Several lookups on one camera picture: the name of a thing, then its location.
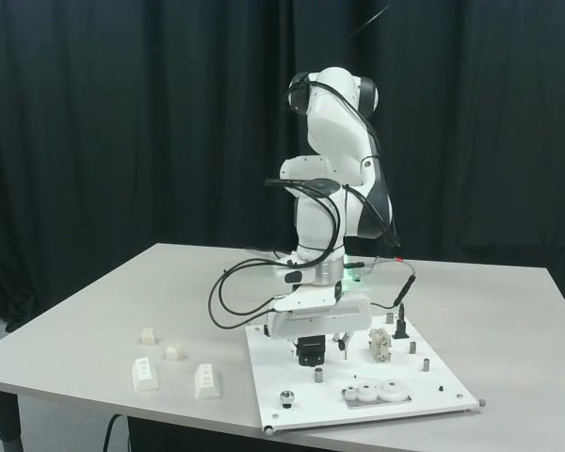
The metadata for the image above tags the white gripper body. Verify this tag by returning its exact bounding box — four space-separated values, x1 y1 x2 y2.
266 297 373 342

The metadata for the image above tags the long white peg holder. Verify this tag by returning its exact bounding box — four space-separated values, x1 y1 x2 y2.
193 363 222 400
130 357 160 392

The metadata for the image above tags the black D-SUB plug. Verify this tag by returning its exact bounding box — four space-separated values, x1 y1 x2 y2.
297 336 329 369

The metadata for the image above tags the grey waterproof plug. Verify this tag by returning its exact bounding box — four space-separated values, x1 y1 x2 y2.
367 329 390 364

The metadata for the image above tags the white large gear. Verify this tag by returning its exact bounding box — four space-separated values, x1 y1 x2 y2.
376 381 406 404

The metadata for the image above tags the white task board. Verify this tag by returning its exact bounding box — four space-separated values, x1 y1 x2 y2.
244 322 489 433

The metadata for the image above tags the black box under table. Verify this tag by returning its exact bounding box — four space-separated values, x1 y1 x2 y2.
126 416 269 452

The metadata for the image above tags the black curtain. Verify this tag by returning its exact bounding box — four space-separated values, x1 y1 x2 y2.
0 0 565 333

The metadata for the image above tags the black table leg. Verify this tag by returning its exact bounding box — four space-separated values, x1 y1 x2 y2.
0 386 20 452

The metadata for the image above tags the black plug with short cable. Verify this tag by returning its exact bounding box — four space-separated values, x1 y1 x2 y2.
394 303 410 339

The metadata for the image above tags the thin black rod on wire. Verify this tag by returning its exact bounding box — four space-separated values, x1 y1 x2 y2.
371 255 418 308

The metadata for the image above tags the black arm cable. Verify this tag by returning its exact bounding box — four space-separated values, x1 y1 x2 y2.
208 79 401 331
218 176 347 326

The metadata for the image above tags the black floor cable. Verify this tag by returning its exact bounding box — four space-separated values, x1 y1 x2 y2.
101 413 128 452

